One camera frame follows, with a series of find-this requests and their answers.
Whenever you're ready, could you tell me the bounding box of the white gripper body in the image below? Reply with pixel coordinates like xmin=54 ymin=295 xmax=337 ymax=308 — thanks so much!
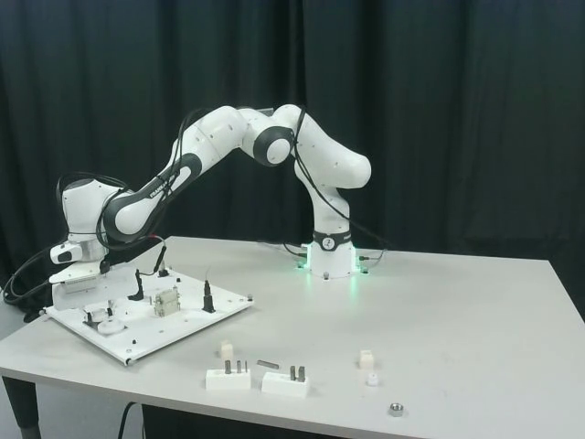
xmin=51 ymin=273 xmax=112 ymax=313

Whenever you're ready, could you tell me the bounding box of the black D-SUB plug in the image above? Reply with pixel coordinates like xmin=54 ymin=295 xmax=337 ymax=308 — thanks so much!
xmin=129 ymin=269 xmax=145 ymax=304

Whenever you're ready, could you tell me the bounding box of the white task board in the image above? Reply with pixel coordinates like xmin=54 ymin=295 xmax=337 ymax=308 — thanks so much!
xmin=42 ymin=262 xmax=255 ymax=367

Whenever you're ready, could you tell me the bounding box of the black rod with red tag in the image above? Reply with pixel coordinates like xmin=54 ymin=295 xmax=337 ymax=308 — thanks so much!
xmin=154 ymin=233 xmax=168 ymax=278

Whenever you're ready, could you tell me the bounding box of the black table leg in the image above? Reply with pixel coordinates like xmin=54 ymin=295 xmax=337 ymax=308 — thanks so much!
xmin=1 ymin=375 xmax=38 ymax=439

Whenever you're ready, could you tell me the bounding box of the white round peg holder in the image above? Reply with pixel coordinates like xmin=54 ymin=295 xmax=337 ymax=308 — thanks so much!
xmin=205 ymin=368 xmax=253 ymax=392

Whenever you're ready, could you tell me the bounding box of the white square peg holder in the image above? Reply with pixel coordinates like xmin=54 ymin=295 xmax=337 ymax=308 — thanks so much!
xmin=261 ymin=370 xmax=313 ymax=399

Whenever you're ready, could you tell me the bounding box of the black curtain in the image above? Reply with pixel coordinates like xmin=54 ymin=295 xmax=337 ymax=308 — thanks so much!
xmin=0 ymin=0 xmax=585 ymax=294

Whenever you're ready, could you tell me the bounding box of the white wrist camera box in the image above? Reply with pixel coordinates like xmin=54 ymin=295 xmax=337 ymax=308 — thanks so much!
xmin=48 ymin=243 xmax=84 ymax=266

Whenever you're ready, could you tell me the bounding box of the thick black cable bundle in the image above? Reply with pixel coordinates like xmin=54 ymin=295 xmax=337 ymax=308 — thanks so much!
xmin=1 ymin=244 xmax=63 ymax=324

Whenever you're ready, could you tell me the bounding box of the black plug with thin cable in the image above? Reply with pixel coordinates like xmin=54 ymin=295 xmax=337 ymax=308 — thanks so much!
xmin=200 ymin=269 xmax=217 ymax=315

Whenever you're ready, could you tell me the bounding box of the black floor cable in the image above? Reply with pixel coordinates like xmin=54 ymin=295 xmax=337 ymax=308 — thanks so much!
xmin=117 ymin=401 xmax=144 ymax=439

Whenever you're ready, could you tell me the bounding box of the black base cable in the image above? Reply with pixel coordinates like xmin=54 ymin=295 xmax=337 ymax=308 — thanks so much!
xmin=257 ymin=239 xmax=313 ymax=258

